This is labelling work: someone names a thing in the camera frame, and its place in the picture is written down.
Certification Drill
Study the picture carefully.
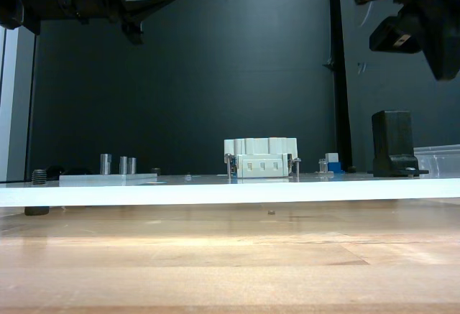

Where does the clear plastic tub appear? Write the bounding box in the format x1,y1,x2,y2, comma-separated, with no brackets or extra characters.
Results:
413,144,460,177

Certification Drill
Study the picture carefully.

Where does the small connector block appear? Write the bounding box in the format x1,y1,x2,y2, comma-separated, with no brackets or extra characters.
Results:
318,152,343,175

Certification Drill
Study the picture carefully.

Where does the grey metal peg plate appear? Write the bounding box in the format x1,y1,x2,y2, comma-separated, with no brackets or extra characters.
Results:
58,172,160,187

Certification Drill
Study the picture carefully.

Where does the black set screw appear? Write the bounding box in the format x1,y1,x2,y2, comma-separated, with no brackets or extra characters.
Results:
32,169,49,186

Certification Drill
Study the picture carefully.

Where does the white multi-pin connector housing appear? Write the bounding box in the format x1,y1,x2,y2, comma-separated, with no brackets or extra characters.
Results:
223,137,302,180

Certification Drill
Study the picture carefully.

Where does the white task board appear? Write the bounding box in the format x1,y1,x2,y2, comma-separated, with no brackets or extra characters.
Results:
0,172,460,208

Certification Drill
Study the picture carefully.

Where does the black board foot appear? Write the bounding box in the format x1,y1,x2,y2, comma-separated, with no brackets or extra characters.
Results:
24,206,50,218

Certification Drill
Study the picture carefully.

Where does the black plastic socket mount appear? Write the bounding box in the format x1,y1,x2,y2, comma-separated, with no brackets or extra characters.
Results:
371,109,431,179

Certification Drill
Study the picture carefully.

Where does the black metal frame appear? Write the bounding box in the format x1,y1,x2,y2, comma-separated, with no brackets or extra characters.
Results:
322,0,356,172

